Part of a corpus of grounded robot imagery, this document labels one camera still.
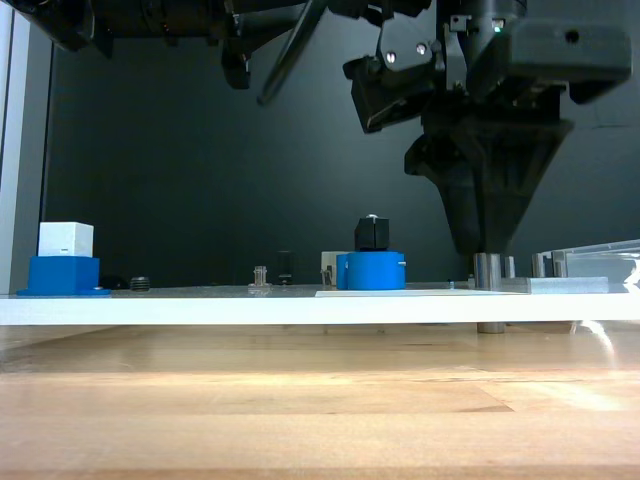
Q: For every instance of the small clear connector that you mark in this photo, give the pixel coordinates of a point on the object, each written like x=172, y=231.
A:
x=259, y=280

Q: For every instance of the black screw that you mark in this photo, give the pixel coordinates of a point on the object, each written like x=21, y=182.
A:
x=141, y=284

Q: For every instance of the steel cylinder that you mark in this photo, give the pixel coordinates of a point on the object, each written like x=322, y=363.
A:
x=487, y=272

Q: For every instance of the white task board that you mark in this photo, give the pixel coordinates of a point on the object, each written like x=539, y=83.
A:
x=250, y=310

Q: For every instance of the clear plastic tub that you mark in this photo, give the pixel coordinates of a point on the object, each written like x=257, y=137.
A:
x=600, y=265

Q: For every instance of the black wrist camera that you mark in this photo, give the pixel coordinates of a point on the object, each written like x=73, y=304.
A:
x=385, y=95

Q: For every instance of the beige connector housing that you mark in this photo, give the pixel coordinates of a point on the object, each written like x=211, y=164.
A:
x=327, y=262

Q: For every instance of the grey metal block with holes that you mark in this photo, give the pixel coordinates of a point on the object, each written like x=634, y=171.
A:
x=570, y=286

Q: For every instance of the blue socket with white block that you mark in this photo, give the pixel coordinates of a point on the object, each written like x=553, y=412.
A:
x=62, y=275

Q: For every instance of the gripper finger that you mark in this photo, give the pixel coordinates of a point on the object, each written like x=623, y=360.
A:
x=505, y=190
x=452, y=190

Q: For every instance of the blue round socket with connector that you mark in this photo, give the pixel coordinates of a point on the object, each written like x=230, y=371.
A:
x=372, y=272

